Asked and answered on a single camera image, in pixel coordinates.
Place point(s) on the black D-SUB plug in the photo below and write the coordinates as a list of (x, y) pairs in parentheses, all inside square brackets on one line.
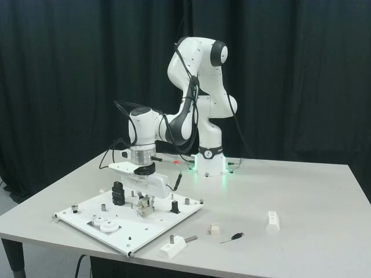
[(118, 194)]

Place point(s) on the metal BNC plug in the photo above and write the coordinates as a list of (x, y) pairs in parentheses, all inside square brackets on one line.
[(75, 209)]

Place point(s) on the long metal round peg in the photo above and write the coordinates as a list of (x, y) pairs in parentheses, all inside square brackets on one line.
[(191, 239)]

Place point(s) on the black curtains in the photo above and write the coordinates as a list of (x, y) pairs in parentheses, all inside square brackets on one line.
[(58, 58)]

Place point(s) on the white two-peg holder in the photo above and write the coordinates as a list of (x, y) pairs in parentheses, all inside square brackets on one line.
[(171, 250)]

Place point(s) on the thick metal round peg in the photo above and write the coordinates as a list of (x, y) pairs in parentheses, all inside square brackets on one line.
[(103, 208)]

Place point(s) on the white cube holder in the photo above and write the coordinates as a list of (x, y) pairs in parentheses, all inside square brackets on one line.
[(214, 230)]

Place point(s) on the tiny white holder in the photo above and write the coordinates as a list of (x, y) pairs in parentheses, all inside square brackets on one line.
[(102, 191)]

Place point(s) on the flat white mounting plate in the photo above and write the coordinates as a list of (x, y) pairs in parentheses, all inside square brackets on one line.
[(121, 167)]

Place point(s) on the beige waterproof plug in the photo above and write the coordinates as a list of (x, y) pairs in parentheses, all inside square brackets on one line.
[(145, 210)]

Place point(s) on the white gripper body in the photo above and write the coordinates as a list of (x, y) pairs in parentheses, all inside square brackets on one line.
[(153, 184)]

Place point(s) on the white large gear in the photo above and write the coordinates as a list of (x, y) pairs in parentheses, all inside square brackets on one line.
[(107, 228)]

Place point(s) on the white task board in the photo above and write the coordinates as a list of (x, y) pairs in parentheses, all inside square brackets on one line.
[(150, 231)]

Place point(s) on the short thick metal peg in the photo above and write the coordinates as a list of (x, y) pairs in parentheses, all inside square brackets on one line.
[(187, 201)]

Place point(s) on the white three-hole holder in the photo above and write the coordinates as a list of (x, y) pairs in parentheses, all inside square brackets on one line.
[(273, 224)]

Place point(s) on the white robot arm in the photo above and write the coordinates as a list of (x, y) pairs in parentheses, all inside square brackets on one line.
[(208, 136)]

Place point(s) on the black Ethernet plug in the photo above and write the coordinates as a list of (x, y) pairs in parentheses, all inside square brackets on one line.
[(174, 208)]

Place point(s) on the black table leg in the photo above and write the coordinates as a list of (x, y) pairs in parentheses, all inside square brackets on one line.
[(13, 257)]

